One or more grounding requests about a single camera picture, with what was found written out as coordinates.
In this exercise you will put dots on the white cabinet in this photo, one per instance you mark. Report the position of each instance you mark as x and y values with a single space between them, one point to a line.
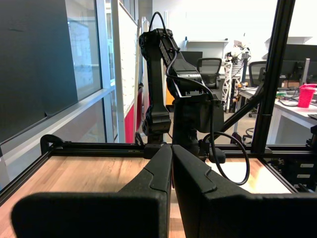
208 47

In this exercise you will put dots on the white desk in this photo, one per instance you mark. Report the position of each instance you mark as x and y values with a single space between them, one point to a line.
297 116

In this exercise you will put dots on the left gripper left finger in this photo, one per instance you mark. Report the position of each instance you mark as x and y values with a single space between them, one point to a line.
99 215

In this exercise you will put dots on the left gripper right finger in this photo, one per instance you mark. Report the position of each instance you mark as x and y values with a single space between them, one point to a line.
247 215

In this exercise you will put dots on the black computer monitor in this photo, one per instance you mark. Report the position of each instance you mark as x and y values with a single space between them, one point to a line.
297 53
195 58

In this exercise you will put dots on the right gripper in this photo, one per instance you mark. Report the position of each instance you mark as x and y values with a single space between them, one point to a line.
185 136

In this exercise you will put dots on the black aluminium frame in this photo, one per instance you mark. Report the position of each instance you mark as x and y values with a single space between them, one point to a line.
99 148

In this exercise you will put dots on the white lattice stand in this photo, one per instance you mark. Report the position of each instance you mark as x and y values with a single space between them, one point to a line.
226 84

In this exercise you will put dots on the black mesh office chair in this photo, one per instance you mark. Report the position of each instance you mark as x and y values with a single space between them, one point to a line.
210 67
256 74

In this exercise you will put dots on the white partition panel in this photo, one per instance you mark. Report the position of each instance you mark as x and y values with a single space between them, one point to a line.
126 62

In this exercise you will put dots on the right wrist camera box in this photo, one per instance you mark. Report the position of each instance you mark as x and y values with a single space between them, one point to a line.
205 116

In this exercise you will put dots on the pink plastic cup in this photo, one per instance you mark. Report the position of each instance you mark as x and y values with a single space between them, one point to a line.
306 96

